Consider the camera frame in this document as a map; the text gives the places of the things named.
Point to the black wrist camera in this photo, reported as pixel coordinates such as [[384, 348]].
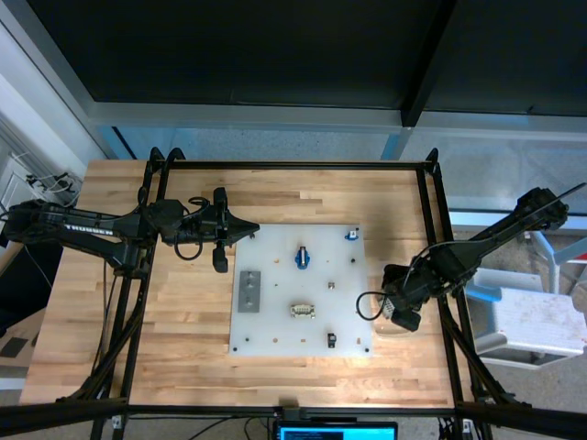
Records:
[[396, 279], [199, 219]]

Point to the beige HAN10E hub socket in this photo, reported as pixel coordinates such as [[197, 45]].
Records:
[[303, 311]]

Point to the screen with blue edge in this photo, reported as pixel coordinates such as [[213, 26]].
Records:
[[335, 432]]

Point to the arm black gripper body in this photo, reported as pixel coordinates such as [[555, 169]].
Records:
[[408, 321], [221, 261]]

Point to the grey metal plate with pegs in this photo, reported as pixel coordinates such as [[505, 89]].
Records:
[[250, 293]]

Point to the black connector housing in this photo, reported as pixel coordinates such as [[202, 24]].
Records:
[[331, 340]]

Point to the black table-level camera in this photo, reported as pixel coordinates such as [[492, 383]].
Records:
[[290, 410]]

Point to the white step stool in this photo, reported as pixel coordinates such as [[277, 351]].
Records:
[[536, 316]]

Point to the small blue white socket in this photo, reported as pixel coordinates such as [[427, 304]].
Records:
[[351, 234]]

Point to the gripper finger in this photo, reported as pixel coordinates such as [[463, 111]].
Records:
[[238, 223], [238, 232]]

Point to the clear plastic tub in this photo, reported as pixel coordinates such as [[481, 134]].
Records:
[[390, 333]]

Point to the blue clamp with metal bar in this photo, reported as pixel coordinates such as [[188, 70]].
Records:
[[302, 258]]

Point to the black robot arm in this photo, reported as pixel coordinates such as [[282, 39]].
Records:
[[495, 236], [87, 229]]

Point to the brown cardboard box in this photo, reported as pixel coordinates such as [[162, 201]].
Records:
[[27, 330]]

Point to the white plastic board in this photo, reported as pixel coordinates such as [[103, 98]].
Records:
[[284, 321]]

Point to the black aluminium frame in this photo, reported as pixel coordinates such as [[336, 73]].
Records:
[[293, 165]]

